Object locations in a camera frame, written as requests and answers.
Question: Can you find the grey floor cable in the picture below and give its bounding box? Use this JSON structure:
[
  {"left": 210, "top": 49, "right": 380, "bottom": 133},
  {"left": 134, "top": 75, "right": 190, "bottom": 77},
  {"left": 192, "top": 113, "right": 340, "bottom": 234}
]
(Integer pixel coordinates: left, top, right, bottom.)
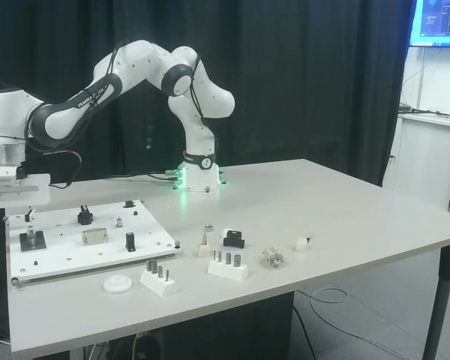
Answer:
[{"left": 295, "top": 287, "right": 450, "bottom": 360}]

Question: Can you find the white round peg holder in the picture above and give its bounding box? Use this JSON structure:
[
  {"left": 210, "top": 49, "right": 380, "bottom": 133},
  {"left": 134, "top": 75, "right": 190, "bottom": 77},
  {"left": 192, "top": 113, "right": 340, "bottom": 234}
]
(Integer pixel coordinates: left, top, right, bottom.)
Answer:
[{"left": 207, "top": 258, "right": 251, "bottom": 281}]

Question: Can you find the black D-SUB plug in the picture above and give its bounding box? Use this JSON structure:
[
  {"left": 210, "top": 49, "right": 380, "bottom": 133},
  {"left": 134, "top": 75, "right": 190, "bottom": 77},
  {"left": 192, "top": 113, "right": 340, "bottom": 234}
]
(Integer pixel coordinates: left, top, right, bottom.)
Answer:
[{"left": 223, "top": 229, "right": 248, "bottom": 249}]

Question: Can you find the white large gear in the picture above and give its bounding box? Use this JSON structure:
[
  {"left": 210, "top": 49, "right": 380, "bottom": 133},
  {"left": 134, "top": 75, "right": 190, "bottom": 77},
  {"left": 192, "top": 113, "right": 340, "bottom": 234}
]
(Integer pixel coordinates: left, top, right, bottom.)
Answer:
[{"left": 103, "top": 274, "right": 134, "bottom": 297}]

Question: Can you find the blue screen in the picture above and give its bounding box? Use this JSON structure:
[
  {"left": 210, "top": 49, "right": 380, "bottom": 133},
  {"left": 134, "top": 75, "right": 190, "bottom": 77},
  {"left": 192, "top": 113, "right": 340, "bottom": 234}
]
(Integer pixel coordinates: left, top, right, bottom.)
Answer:
[{"left": 409, "top": 0, "right": 450, "bottom": 48}]

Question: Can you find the black floor cable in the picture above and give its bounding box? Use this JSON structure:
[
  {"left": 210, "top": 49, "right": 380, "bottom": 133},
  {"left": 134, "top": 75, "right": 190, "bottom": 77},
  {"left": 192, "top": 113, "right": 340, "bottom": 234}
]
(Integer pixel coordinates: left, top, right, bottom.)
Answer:
[{"left": 291, "top": 305, "right": 326, "bottom": 360}]

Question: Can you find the black table leg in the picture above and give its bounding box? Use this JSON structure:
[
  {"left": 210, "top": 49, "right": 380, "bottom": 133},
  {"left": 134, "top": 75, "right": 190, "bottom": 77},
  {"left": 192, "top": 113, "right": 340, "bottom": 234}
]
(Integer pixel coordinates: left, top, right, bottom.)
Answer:
[{"left": 422, "top": 239, "right": 450, "bottom": 360}]

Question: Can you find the white square peg holder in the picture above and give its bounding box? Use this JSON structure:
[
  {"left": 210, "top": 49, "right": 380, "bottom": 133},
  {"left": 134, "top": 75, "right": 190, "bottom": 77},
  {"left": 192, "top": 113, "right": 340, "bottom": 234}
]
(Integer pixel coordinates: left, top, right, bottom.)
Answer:
[{"left": 139, "top": 268, "right": 181, "bottom": 299}]

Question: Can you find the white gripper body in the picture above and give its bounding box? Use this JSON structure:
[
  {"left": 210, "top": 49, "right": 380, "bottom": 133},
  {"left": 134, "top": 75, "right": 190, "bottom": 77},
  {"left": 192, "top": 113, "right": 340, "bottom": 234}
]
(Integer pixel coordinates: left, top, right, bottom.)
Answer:
[{"left": 0, "top": 174, "right": 50, "bottom": 207}]

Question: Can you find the black curtain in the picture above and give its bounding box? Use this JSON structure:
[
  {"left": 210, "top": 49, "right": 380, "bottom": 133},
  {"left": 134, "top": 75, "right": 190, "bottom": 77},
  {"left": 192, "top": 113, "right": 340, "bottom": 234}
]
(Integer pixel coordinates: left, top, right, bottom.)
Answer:
[{"left": 0, "top": 0, "right": 417, "bottom": 331}]

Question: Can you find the white task board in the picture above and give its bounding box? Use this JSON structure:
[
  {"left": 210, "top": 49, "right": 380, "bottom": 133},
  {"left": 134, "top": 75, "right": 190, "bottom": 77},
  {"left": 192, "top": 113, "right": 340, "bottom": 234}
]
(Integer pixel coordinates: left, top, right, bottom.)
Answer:
[{"left": 5, "top": 198, "right": 183, "bottom": 288}]

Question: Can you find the white cabinet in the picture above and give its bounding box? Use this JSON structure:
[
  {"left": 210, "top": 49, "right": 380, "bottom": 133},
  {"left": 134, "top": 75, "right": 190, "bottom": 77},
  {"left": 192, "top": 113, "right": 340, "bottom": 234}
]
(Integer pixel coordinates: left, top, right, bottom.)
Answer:
[{"left": 382, "top": 110, "right": 450, "bottom": 218}]

